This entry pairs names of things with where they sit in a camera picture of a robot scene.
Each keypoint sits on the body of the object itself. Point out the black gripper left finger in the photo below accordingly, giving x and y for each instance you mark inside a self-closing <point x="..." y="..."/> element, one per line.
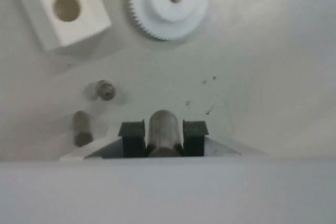
<point x="133" y="140"/>

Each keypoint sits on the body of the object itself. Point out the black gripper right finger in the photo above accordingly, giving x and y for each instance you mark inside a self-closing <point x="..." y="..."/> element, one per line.
<point x="193" y="140"/>

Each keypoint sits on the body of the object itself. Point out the metal round peg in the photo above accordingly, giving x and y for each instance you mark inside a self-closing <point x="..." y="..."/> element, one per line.
<point x="105" y="90"/>
<point x="164" y="132"/>
<point x="82" y="129"/>

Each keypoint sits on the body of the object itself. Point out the white peg holder with holes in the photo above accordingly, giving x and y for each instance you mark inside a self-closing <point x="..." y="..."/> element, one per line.
<point x="39" y="6"/>

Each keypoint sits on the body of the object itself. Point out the white large gear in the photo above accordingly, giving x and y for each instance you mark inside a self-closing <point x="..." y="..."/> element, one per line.
<point x="162" y="16"/>

